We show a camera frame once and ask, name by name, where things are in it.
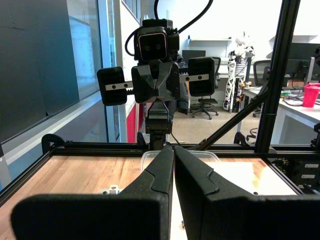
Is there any clear plastic tub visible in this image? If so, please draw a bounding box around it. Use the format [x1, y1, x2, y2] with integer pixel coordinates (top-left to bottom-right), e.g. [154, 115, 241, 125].
[139, 149, 221, 174]

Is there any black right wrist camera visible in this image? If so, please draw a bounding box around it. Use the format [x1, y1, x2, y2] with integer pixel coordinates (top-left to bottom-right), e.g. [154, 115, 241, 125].
[136, 26, 169, 61]

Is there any white taskboard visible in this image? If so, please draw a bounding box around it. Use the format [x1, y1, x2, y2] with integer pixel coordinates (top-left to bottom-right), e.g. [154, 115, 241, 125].
[98, 161, 299, 240]

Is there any white desk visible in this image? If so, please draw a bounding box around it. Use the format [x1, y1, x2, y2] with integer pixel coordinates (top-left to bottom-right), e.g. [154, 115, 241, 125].
[241, 86, 320, 146]

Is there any white lattice robot figure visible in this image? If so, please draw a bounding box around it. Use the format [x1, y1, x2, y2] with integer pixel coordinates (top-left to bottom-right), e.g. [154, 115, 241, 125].
[223, 31, 256, 113]

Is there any black aluminium frame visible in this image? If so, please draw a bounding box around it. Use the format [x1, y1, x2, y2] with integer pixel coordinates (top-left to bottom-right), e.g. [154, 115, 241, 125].
[0, 0, 320, 208]

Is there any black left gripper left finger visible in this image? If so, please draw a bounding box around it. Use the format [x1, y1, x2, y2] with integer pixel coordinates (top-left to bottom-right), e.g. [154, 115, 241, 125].
[9, 145, 175, 240]

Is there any small blue white block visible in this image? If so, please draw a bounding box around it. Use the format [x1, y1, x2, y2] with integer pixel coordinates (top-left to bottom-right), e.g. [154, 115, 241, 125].
[107, 184, 120, 196]

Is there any red plastic cup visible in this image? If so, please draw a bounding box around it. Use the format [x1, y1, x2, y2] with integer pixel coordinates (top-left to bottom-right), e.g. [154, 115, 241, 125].
[301, 83, 320, 108]

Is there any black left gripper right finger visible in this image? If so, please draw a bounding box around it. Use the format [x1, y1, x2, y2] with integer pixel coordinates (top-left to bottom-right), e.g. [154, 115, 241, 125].
[174, 145, 320, 240]

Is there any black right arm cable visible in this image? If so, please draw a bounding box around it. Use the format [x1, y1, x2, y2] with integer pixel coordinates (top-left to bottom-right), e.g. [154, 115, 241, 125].
[177, 0, 215, 33]
[153, 0, 161, 20]

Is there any black computer monitor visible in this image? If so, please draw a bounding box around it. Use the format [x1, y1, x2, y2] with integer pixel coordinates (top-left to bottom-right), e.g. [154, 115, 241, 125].
[284, 42, 320, 82]
[181, 49, 207, 63]

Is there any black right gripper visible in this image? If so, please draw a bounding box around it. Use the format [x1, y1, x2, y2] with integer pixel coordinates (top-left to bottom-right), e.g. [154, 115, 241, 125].
[96, 56, 216, 106]

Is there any red cabinet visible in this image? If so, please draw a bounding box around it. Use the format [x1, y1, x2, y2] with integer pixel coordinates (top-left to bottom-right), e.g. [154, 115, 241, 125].
[126, 102, 145, 144]

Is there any black office chair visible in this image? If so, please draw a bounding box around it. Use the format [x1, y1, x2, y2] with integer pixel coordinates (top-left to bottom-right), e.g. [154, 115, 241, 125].
[191, 56, 223, 121]
[251, 59, 273, 118]

